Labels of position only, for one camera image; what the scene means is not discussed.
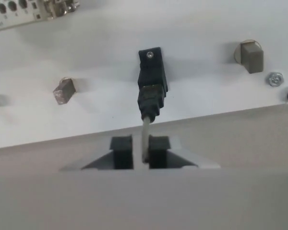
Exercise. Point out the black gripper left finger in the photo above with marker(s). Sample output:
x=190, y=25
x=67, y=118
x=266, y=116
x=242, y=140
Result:
x=120, y=153

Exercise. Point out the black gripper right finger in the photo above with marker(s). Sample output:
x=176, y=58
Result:
x=159, y=152

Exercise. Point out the black USB plug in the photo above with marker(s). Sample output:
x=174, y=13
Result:
x=149, y=100

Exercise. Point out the white task board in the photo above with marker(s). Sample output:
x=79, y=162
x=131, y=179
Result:
x=201, y=107

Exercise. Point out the small metal square peg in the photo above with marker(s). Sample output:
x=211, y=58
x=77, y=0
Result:
x=64, y=91

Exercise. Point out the large metal square peg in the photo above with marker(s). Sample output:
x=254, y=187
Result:
x=253, y=58

